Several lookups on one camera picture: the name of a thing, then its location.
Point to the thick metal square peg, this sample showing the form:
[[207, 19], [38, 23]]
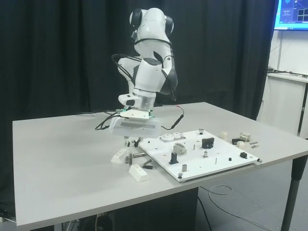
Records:
[[184, 168]]

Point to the white cabinet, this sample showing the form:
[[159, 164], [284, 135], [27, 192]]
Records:
[[284, 108]]

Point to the black D-SUB plug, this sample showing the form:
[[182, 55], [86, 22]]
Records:
[[235, 141]]

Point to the blue screen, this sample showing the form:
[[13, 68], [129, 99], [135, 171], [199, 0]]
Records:
[[292, 14]]

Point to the dark metal bolt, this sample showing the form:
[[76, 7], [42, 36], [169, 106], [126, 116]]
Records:
[[128, 159]]

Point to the small grey plug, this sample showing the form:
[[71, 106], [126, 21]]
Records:
[[255, 145]]

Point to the white power strip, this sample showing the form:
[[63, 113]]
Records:
[[3, 219]]

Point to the silver metal plug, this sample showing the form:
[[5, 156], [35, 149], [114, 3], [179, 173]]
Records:
[[245, 137]]

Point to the white medium gear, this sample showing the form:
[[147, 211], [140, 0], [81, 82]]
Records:
[[177, 135]]

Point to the black curtain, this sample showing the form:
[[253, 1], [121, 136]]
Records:
[[60, 60]]

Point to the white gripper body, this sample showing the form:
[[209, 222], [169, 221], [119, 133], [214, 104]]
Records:
[[134, 131]]

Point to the metal BNC plug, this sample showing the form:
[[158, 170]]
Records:
[[200, 132]]

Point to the white large gear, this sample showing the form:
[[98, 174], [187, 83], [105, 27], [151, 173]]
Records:
[[166, 137]]

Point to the black table leg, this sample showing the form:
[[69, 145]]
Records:
[[291, 192]]

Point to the white task board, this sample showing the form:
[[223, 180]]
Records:
[[211, 154]]

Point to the small metal peg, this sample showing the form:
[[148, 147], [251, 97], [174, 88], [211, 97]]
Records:
[[147, 160]]

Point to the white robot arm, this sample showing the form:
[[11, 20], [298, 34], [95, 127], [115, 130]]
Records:
[[149, 72]]

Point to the long white peg holder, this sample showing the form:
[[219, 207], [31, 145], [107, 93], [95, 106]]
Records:
[[119, 156], [139, 173]]

